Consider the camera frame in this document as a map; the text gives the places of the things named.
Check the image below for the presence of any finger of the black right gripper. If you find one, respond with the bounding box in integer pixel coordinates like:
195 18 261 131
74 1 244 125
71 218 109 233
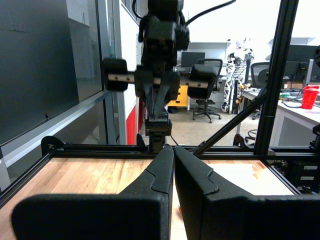
158 71 181 121
135 65 161 121

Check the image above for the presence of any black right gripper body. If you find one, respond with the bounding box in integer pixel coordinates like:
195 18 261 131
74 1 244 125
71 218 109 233
101 21 218 100

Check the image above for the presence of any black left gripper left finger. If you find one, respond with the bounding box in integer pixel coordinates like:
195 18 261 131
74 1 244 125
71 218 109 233
11 145 175 240

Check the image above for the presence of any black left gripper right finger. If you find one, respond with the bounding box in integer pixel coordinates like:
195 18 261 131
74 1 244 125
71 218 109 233
174 146 320 240

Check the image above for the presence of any yellow cabinet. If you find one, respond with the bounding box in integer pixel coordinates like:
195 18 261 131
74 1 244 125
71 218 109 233
167 84 190 111

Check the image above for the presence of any black computer monitor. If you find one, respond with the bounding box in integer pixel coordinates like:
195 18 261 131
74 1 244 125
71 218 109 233
181 51 206 68
284 44 315 84

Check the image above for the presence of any black office chair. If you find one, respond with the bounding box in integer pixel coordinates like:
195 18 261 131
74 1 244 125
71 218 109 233
191 58 224 124
249 61 271 121

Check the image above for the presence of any white lattice structure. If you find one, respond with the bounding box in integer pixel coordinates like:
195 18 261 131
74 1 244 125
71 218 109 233
221 36 255 115

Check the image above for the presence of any white desk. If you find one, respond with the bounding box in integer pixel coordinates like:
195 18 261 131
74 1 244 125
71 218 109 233
236 88 320 147

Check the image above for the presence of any red bucket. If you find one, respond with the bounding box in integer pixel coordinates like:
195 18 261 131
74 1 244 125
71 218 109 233
300 84 320 110

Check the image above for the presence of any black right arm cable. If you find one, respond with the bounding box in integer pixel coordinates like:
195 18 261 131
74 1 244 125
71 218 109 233
184 0 238 26

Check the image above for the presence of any black aluminium frame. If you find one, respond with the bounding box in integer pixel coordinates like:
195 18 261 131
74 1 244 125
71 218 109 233
0 0 320 208

